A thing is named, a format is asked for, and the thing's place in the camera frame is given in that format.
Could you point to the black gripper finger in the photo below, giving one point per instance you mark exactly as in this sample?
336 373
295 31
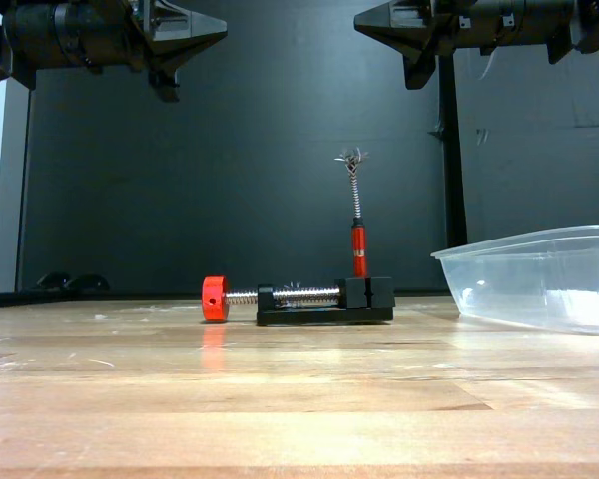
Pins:
412 45
177 52
189 25
404 20

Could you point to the black vise with red knob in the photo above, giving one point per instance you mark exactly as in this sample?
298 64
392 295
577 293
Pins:
369 299

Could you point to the clear plastic tub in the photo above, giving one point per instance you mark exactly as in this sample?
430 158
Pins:
529 279

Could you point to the black vertical post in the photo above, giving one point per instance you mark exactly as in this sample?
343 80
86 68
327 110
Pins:
451 149

